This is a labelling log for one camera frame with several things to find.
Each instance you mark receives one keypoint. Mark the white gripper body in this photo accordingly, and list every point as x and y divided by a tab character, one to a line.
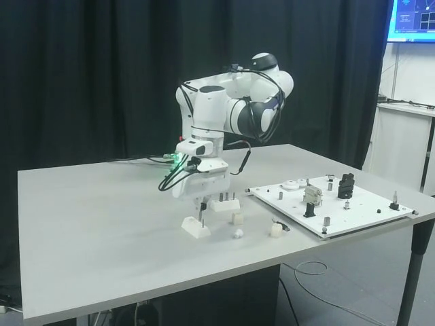
204	185

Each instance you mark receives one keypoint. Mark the black D-SUB plug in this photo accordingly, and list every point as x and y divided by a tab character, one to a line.
345	186

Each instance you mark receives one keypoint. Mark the white small gear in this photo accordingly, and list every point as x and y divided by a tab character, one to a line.
238	233

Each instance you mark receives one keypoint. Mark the black table leg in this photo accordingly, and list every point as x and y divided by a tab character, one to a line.
413	271

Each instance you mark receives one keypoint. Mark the metal BNC plug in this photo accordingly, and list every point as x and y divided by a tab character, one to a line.
347	204

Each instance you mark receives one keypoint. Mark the blue screen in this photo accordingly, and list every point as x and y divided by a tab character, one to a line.
413	20

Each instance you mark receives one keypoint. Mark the white square peg holder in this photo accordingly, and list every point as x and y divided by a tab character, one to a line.
225	205

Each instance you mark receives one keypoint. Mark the black USB plug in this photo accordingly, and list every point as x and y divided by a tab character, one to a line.
281	225

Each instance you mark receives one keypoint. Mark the black curtain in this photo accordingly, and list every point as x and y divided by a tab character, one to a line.
102	68

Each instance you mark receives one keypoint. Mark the white round peg holder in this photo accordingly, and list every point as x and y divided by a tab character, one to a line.
196	228

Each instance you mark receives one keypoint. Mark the white power strip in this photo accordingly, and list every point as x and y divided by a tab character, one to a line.
3	308

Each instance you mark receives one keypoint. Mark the white cabinet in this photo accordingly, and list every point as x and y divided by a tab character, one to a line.
397	149

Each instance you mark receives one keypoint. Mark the white medium gear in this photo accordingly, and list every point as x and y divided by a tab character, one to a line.
302	182

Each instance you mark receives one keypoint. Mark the small white plug holder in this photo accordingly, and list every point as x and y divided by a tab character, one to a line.
276	231
237	218

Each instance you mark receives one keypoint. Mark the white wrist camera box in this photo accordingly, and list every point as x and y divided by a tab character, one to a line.
192	147

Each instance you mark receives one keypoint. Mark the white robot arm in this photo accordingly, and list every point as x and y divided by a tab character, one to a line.
209	112

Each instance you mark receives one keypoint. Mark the white large gear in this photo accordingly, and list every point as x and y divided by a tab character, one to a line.
290	186

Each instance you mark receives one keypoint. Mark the metal waterproof plug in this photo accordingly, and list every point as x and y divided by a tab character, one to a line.
395	200

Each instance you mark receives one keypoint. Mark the white task board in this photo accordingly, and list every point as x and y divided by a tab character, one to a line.
292	210

